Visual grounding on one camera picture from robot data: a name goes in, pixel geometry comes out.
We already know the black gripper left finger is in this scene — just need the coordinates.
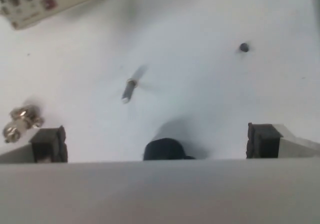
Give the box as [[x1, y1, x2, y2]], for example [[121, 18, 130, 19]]
[[0, 125, 69, 164]]

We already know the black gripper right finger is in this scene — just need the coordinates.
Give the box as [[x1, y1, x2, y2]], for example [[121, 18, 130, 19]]
[[246, 122, 320, 160]]

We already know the thin metal pin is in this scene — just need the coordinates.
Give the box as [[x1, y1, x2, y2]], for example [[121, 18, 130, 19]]
[[121, 64, 149, 105]]

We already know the black connector block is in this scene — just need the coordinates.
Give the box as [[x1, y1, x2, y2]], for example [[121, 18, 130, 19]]
[[142, 137, 196, 162]]

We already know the beige multi-pin connector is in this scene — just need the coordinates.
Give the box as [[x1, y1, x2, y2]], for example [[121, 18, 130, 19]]
[[0, 0, 118, 30]]

